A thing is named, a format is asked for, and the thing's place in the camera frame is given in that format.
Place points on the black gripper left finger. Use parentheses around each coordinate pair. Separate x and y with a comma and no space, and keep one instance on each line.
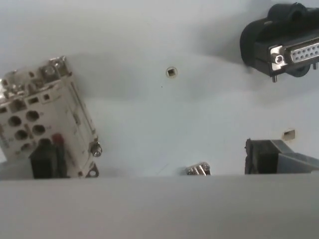
(47,161)

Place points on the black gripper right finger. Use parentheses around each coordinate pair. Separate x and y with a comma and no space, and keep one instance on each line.
(261,159)

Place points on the grey waterproof plug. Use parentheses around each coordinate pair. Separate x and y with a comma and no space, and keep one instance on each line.
(37,112)

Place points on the white task board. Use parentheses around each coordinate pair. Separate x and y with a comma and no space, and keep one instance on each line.
(159,112)

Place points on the black D-SUB plug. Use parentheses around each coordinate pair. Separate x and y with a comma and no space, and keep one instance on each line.
(259,44)

